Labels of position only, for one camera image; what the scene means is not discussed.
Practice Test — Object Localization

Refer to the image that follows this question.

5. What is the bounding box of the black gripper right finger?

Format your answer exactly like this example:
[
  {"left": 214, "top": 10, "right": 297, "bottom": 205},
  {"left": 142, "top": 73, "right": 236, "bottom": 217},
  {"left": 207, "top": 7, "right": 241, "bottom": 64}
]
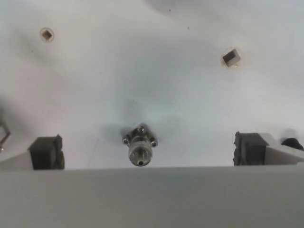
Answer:
[{"left": 233, "top": 131, "right": 304, "bottom": 167}]

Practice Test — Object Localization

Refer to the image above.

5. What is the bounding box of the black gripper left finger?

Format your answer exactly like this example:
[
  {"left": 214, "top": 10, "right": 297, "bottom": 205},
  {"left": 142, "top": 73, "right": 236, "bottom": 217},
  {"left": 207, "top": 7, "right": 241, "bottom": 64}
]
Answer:
[{"left": 0, "top": 134, "right": 65, "bottom": 171}]

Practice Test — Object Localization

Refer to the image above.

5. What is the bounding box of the white task board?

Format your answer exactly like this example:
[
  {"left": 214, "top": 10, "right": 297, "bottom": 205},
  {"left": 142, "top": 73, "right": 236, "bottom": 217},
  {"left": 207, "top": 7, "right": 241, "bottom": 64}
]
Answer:
[{"left": 0, "top": 0, "right": 304, "bottom": 171}]

